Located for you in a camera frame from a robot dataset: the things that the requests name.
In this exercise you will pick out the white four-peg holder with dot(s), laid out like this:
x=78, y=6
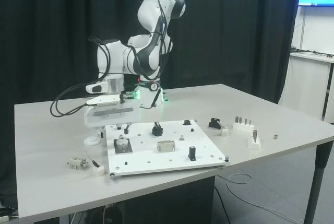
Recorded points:
x=241, y=127

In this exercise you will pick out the black curtain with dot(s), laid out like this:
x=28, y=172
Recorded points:
x=52, y=38

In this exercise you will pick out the white power strip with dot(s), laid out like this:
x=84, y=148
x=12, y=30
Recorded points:
x=6, y=214

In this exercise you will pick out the black table leg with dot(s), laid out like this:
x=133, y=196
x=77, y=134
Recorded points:
x=317, y=182

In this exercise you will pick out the small white plug holder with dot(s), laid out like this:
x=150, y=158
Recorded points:
x=99, y=171

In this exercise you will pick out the white D-SUB plug holder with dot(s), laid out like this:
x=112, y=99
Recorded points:
x=225, y=131

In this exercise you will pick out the small metal bolt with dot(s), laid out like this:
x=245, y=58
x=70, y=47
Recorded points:
x=275, y=136

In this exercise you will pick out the beige connector socket housing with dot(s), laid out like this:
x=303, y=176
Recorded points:
x=165, y=147

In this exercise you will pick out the black waterproof plug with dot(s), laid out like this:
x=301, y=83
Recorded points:
x=157, y=129

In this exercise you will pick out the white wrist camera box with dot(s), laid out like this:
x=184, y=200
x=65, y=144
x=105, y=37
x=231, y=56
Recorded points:
x=97, y=87

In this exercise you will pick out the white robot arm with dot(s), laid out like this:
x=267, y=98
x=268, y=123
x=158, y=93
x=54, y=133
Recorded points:
x=146, y=12

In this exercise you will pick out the metal square peg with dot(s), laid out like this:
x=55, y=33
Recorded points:
x=237, y=119

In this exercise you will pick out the beige multi-pin connector plug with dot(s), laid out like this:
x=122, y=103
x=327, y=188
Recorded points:
x=75, y=162

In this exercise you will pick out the white stepped peg holder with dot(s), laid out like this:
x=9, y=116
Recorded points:
x=254, y=143

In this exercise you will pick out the white large gear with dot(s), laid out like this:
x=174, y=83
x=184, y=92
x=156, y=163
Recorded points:
x=91, y=141

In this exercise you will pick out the white cabinet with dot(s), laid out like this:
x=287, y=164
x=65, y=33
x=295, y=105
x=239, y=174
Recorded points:
x=308, y=85

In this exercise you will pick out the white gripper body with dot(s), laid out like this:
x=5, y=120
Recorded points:
x=112, y=120

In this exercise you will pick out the white task board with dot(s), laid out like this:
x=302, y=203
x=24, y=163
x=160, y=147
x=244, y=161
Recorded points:
x=167, y=161

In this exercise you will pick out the black USB plug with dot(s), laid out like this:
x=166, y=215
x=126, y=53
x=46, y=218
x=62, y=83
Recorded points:
x=192, y=154

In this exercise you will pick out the black D-SUB plug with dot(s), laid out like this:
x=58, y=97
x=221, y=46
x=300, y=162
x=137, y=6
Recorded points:
x=214, y=123

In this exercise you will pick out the white medium gear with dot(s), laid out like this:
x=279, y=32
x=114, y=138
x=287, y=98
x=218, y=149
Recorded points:
x=122, y=144

